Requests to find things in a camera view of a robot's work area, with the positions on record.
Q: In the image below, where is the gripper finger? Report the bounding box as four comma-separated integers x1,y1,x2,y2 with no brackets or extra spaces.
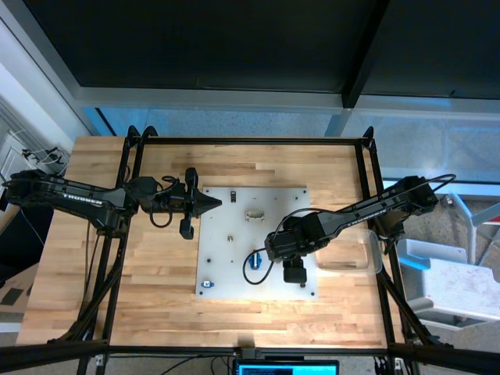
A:
197,187,223,203
197,202,223,218

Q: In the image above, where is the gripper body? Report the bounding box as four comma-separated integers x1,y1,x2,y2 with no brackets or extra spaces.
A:
171,167,204,240
282,265,307,284

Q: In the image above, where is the white taskboard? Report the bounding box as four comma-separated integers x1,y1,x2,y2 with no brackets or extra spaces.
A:
194,186,321,301

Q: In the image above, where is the clear plastic tub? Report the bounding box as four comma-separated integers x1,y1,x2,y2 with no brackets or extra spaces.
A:
315,229,383,275

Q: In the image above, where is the laptop screen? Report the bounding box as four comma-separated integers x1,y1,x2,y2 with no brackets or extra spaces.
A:
233,359,340,375

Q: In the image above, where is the white step stool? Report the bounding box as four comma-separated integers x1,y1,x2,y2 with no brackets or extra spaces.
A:
396,237,500,331

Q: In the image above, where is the brown cardboard box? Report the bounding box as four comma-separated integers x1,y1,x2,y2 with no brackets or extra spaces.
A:
0,261,40,333

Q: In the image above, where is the black arm wrist cable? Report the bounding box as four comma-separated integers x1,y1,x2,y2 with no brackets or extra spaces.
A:
242,224,292,286

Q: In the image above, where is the black aluminium frame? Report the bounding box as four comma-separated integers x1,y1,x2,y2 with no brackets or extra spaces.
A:
0,124,500,375

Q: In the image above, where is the black camera bracket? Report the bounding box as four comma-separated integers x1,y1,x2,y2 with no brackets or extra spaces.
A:
238,338,262,359

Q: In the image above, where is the white and black cable bundle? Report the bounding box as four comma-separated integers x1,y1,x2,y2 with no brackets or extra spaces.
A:
21,146,67,167

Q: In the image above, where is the grey metal cart frame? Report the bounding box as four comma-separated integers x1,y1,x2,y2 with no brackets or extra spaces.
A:
441,192,500,266

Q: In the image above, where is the black arm shoulder cable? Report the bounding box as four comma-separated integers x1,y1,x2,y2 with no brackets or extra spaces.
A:
421,173,457,196

